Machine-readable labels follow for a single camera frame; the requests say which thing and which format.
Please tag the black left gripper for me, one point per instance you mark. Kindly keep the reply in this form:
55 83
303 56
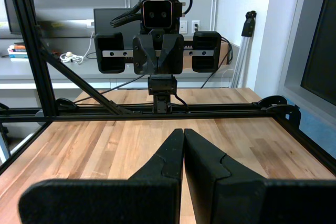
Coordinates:
110 51

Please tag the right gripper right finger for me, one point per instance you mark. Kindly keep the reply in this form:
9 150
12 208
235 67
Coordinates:
249 200

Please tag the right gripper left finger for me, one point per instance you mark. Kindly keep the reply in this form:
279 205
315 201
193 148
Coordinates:
118 200

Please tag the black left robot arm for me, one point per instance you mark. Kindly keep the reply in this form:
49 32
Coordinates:
161 85

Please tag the black computer monitor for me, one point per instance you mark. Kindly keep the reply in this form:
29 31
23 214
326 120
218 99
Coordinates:
105 22
10 14

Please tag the black and silver tripod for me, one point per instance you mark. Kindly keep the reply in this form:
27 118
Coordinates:
249 24

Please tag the grey desk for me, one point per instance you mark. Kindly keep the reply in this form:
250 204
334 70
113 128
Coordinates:
39 69

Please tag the stack of books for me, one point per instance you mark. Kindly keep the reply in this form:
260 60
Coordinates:
18 53

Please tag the white wall outlet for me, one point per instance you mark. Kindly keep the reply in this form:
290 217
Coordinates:
195 26
184 27

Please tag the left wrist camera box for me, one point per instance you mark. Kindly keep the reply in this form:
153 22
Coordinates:
157 14

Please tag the black metal frame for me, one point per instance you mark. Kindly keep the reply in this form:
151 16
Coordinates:
223 110

